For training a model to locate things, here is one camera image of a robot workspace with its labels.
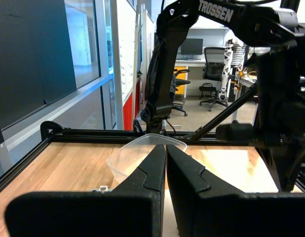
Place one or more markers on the white and red partition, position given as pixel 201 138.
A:
pixel 128 74

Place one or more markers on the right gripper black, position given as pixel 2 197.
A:
pixel 236 133

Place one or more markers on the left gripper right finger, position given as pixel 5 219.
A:
pixel 229 214

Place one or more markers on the yellow drawer cabinet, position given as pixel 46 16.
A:
pixel 182 89

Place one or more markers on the black mesh office chair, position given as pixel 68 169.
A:
pixel 212 71

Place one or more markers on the white lattice humanoid robot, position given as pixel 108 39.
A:
pixel 226 66

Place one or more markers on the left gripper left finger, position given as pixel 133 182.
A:
pixel 93 214

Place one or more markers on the clear plastic tub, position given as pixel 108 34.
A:
pixel 132 155

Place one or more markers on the black computer monitor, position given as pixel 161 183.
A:
pixel 191 46

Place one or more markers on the white office desk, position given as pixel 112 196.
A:
pixel 194 61

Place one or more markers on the black metal frame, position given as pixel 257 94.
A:
pixel 93 133

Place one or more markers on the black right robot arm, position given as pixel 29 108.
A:
pixel 167 74

